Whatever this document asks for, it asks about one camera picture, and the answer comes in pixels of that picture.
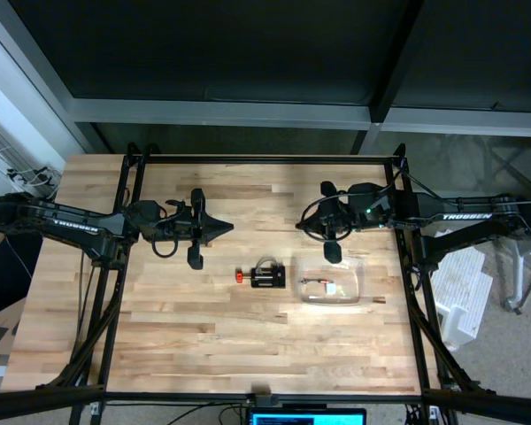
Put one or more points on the small black table camera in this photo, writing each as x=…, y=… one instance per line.
x=262, y=396

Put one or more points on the grey metal stand legs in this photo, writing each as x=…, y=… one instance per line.
x=515, y=274

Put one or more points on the white plastic step stool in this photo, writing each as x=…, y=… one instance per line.
x=460, y=292

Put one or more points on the white foam block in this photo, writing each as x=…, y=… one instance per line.
x=331, y=288

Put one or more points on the grey aluminium window frame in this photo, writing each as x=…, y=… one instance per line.
x=203, y=110

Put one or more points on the black metal frame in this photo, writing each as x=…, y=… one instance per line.
x=265, y=159

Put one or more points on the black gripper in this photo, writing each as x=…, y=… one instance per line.
x=334, y=252
x=197, y=199

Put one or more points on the laptop screen with blue edge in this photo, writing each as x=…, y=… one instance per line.
x=307, y=418

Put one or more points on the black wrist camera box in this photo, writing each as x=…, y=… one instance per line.
x=363, y=195
x=145, y=210

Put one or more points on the black vise with orange knob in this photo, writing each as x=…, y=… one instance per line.
x=267, y=280

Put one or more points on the clear plastic tub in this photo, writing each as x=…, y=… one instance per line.
x=349, y=290

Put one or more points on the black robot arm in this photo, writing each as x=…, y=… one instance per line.
x=464, y=217
x=71, y=223

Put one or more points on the brown cardboard box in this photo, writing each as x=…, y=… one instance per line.
x=0, y=327

